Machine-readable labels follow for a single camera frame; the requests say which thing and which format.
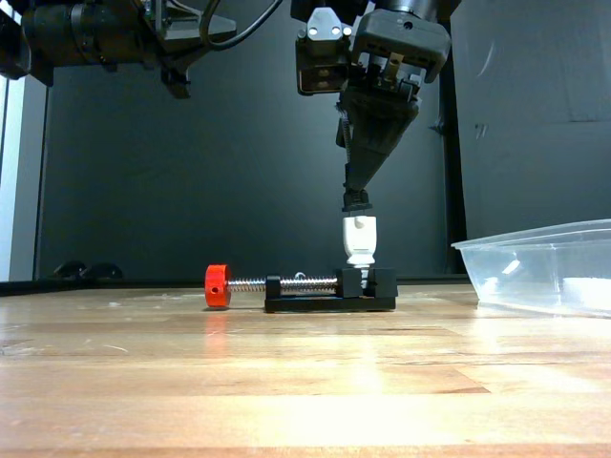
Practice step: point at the black vise with red knob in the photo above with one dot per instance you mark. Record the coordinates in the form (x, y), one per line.
(334, 303)

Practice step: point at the white power receptacle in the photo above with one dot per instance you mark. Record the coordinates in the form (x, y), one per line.
(360, 243)

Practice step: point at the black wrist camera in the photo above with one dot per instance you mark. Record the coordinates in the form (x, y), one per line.
(320, 62)

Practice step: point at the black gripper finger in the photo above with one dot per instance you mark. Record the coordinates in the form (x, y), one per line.
(191, 50)
(377, 138)
(215, 26)

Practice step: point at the clear plastic tub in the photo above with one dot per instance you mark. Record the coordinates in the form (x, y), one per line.
(525, 267)

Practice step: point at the black metal frame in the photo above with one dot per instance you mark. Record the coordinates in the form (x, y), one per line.
(453, 167)

